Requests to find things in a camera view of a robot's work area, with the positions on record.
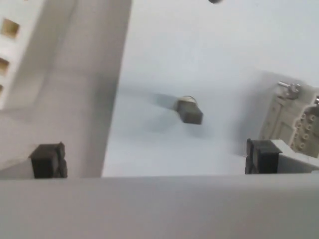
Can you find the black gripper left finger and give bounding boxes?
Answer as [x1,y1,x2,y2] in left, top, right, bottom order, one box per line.
[0,141,68,179]

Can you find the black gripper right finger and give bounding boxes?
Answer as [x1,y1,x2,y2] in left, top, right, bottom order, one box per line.
[245,138,319,175]

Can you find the metal square peg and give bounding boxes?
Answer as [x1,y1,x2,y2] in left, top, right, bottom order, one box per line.
[175,95,204,125]

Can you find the beige waterproof plug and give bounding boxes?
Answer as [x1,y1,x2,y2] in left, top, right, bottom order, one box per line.
[258,81,319,159]

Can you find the white task board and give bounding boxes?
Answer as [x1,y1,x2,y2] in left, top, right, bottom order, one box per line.
[0,0,133,179]

